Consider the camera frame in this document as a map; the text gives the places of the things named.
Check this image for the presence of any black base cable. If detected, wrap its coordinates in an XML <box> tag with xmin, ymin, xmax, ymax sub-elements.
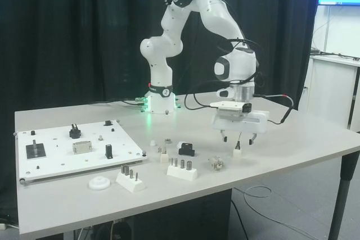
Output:
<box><xmin>95</xmin><ymin>98</ymin><xmax>149</xmax><ymax>107</ymax></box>

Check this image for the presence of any black table leg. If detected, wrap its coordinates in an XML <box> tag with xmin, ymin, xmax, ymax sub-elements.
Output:
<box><xmin>327</xmin><ymin>150</ymin><xmax>360</xmax><ymax>240</ymax></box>

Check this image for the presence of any white large gear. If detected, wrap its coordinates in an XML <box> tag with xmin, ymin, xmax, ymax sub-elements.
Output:
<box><xmin>88</xmin><ymin>176</ymin><xmax>111</xmax><ymax>191</ymax></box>

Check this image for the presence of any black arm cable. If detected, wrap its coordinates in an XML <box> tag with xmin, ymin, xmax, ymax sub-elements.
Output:
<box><xmin>164</xmin><ymin>0</ymin><xmax>265</xmax><ymax>111</ymax></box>

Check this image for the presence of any white round peg holder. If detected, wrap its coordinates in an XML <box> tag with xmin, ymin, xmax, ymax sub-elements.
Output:
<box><xmin>166</xmin><ymin>165</ymin><xmax>199</xmax><ymax>182</ymax></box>

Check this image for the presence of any black curtain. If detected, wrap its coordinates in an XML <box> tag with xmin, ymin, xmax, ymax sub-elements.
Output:
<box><xmin>0</xmin><ymin>0</ymin><xmax>325</xmax><ymax>224</ymax></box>

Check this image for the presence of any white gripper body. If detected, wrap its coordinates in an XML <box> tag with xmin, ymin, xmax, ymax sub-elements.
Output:
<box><xmin>211</xmin><ymin>110</ymin><xmax>269</xmax><ymax>134</ymax></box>

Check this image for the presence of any white square peg holder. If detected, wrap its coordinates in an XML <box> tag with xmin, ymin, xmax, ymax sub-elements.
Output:
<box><xmin>116</xmin><ymin>171</ymin><xmax>147</xmax><ymax>193</ymax></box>

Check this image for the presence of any grey floor cable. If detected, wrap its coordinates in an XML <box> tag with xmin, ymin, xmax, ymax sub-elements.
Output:
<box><xmin>232</xmin><ymin>185</ymin><xmax>334</xmax><ymax>240</ymax></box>

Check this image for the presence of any white cabinet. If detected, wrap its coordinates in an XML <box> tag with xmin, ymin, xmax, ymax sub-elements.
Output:
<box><xmin>298</xmin><ymin>53</ymin><xmax>360</xmax><ymax>133</ymax></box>

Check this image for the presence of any white task board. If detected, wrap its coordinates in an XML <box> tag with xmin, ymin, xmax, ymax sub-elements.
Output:
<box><xmin>13</xmin><ymin>120</ymin><xmax>147</xmax><ymax>186</ymax></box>

